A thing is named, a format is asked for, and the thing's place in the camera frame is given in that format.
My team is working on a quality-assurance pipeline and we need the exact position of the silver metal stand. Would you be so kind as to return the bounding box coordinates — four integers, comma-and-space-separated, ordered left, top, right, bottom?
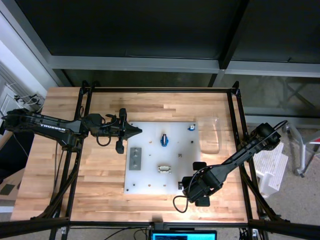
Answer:
282, 122, 320, 179

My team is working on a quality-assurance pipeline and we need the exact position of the laptop screen with blue edge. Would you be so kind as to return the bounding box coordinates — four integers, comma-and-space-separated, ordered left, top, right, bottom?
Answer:
149, 229, 218, 240

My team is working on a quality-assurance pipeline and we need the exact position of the black aluminium table frame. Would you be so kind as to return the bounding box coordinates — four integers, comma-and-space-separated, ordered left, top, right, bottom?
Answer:
0, 79, 320, 240

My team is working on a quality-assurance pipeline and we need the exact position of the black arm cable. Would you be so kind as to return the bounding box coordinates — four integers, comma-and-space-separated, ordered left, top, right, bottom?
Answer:
95, 133, 112, 147
173, 174, 195, 214

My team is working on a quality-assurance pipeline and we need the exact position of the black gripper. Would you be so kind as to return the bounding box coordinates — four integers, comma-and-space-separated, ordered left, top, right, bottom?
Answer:
182, 161, 211, 208
107, 108, 143, 154

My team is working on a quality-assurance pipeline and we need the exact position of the white styrofoam block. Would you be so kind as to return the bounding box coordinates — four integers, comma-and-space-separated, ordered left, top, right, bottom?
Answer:
252, 142, 288, 200

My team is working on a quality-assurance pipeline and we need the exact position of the black vertical wall post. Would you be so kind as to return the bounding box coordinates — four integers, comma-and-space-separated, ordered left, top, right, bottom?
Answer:
208, 0, 251, 88

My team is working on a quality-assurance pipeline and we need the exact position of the white cable bundle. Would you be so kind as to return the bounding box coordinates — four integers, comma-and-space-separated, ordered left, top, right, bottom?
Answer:
9, 83, 43, 111

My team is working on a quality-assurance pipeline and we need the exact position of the blue clamp with cylinder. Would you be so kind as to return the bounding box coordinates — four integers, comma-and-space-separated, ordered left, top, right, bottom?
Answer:
159, 134, 170, 148

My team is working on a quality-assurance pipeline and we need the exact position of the grey metal base plate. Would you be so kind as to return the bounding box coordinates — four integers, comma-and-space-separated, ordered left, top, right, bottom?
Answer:
128, 146, 143, 171

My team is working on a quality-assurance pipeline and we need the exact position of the black table level camera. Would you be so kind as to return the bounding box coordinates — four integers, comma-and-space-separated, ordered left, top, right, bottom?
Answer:
149, 219, 168, 230

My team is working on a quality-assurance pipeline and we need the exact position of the white task board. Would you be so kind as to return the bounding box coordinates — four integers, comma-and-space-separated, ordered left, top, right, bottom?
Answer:
124, 121, 205, 195

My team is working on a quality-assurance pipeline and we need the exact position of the flat cardboard with black patches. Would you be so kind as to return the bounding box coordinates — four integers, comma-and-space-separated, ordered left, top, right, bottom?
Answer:
0, 167, 26, 213

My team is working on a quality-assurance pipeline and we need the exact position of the clear plastic tub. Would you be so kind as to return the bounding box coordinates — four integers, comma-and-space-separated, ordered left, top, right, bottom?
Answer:
198, 116, 224, 155

